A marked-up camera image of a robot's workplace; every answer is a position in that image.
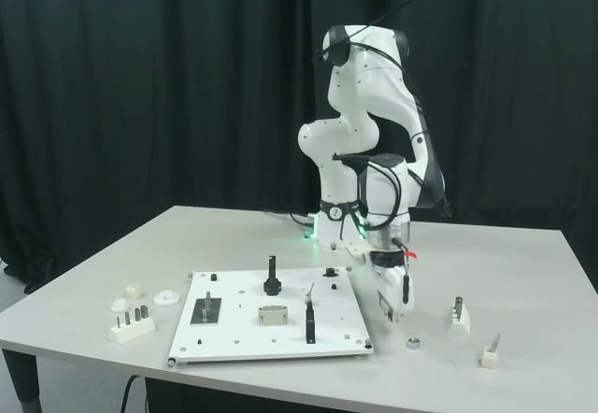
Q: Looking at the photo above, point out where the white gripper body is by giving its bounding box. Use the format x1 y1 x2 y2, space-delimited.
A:
371 263 415 317

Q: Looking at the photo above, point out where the thin black rod red tag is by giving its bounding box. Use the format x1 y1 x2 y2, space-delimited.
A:
394 238 418 305

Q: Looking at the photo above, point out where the flat white mounting plate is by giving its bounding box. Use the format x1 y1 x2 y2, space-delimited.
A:
345 243 375 264

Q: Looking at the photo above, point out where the white rounded peg holder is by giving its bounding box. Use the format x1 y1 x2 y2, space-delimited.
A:
446 307 471 337

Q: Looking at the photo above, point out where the white task board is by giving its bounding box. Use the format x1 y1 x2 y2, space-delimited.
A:
166 265 375 367

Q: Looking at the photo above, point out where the white long peg holder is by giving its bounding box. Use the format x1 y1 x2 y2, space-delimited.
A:
107 315 156 343

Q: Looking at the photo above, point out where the black curtain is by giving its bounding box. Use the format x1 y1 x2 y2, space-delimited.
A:
0 0 598 295

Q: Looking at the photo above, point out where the dark table leg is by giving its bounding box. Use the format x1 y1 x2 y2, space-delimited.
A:
0 348 39 413

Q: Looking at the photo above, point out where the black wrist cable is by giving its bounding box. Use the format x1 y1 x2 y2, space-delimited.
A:
332 151 408 246

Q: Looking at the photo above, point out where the black base cable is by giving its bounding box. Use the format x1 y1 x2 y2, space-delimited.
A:
263 209 320 228

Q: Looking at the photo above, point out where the long black arm cable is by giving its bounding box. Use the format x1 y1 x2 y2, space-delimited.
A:
321 34 452 221

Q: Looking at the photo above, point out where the thin black cable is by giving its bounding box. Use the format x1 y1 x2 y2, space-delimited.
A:
310 0 449 63

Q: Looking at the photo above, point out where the black power cable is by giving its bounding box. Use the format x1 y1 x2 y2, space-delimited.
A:
121 374 142 413

